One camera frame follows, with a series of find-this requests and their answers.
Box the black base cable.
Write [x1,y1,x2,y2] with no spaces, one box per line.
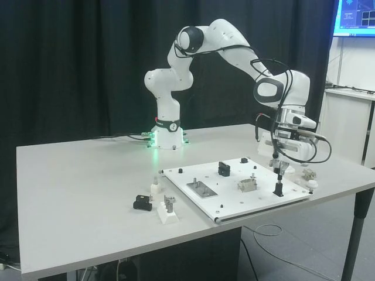
[96,133,156,145]

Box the blue screen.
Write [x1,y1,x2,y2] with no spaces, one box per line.
[332,0,375,38]

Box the large black box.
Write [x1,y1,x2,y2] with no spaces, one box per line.
[76,227,243,281]

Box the white task board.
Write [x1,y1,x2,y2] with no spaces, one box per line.
[158,157,312,225]

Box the thin grey cable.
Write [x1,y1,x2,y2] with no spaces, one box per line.
[253,224,343,281]

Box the white peg holder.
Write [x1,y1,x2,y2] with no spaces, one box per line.
[156,201,180,225]

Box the white cabinet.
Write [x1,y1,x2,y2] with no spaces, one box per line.
[312,87,375,170]

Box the black table leg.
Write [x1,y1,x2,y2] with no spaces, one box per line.
[341,183,374,281]

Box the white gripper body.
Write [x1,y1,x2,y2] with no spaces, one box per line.
[257,132,317,163]

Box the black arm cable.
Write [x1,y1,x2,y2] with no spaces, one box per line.
[173,40,332,165]

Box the silver wrist ring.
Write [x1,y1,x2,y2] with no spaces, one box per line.
[277,108,294,129]

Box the black curtain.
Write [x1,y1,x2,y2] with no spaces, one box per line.
[0,0,338,266]

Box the small white camera box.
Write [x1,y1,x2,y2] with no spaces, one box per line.
[291,115,318,129]

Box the black floor cable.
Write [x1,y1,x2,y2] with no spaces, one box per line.
[240,238,256,281]

